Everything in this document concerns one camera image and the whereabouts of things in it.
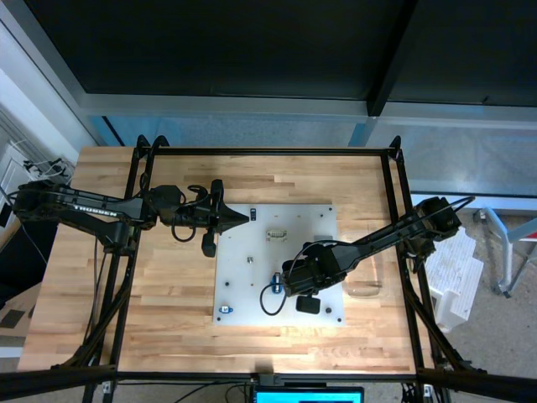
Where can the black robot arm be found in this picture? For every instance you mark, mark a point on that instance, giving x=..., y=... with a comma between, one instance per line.
x=369, y=241
x=105, y=212

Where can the white foam packing piece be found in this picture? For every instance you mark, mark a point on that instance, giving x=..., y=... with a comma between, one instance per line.
x=453, y=273

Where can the black connector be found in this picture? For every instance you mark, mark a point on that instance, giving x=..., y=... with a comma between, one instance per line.
x=253, y=214

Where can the beige connector housing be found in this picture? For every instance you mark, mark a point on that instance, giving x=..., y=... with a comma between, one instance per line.
x=277, y=236

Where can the grey metal stand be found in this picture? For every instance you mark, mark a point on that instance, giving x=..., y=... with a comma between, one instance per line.
x=507, y=260

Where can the clear plastic tub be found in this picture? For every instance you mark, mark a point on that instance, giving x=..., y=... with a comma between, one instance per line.
x=369, y=289

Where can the blue square holder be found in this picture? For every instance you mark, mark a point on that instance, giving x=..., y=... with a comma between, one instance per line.
x=230, y=310

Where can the white cabinet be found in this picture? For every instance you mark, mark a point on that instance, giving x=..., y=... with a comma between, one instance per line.
x=10, y=176

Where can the blue laptop screen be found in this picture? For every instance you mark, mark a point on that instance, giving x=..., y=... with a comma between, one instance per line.
x=306, y=396

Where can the white task board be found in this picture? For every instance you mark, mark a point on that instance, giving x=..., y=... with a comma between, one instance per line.
x=251, y=302

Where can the black aluminium table frame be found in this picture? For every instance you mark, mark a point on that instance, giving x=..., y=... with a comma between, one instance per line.
x=268, y=151

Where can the brown cardboard box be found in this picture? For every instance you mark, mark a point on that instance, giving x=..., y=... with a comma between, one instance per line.
x=25, y=302

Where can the blue round holder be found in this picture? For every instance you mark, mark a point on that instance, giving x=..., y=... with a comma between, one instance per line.
x=274, y=291

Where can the black room column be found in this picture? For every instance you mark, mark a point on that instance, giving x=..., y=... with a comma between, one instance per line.
x=379, y=105

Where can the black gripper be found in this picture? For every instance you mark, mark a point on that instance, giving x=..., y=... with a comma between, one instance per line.
x=308, y=305
x=210, y=245

